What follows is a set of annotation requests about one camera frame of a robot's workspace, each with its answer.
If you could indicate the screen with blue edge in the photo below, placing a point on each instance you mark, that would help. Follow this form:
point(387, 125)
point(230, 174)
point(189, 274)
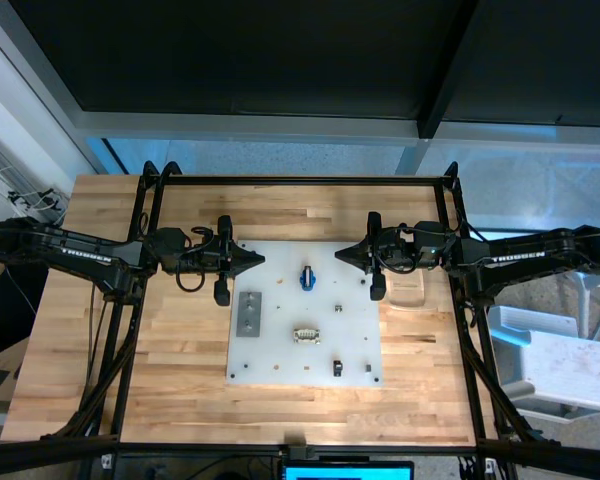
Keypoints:
point(347, 472)

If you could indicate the blue lobed clamp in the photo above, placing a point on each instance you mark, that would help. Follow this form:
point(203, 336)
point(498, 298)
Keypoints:
point(302, 285)

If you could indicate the white step stool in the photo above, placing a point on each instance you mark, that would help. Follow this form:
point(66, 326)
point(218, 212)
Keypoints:
point(565, 365)

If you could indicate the black curved frame bracket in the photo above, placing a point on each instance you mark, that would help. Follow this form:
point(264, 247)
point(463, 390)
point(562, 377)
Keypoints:
point(172, 164)
point(149, 163)
point(452, 165)

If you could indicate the clear plastic tub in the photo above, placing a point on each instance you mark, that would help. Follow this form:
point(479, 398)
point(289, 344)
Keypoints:
point(405, 295)

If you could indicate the grey metal plate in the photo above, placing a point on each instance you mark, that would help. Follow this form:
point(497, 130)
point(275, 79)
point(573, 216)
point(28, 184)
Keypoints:
point(242, 325)

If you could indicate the small black table camera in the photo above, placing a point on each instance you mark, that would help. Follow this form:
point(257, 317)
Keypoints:
point(296, 450)

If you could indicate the black bar holder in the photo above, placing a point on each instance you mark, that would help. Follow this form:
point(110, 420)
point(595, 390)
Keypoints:
point(338, 372)

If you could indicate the white task board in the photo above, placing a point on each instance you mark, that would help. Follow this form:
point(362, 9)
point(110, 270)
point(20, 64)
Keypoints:
point(280, 345)

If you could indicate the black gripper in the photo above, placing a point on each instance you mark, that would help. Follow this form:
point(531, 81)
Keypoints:
point(224, 260)
point(375, 255)

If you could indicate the silver bar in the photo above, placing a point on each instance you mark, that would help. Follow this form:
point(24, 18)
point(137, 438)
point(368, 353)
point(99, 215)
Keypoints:
point(307, 276)

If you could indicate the black metal frame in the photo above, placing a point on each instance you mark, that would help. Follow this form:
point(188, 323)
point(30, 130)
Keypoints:
point(300, 180)

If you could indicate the beige connector housing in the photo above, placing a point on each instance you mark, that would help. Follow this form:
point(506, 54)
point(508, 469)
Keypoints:
point(307, 336)

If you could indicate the black wall post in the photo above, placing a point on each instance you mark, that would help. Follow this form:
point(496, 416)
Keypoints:
point(445, 75)

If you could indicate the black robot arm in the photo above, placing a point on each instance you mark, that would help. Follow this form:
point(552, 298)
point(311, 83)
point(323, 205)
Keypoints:
point(80, 252)
point(517, 257)

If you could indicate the small white bracket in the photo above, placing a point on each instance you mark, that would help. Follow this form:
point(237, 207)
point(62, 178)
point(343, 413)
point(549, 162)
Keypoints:
point(106, 461)
point(489, 466)

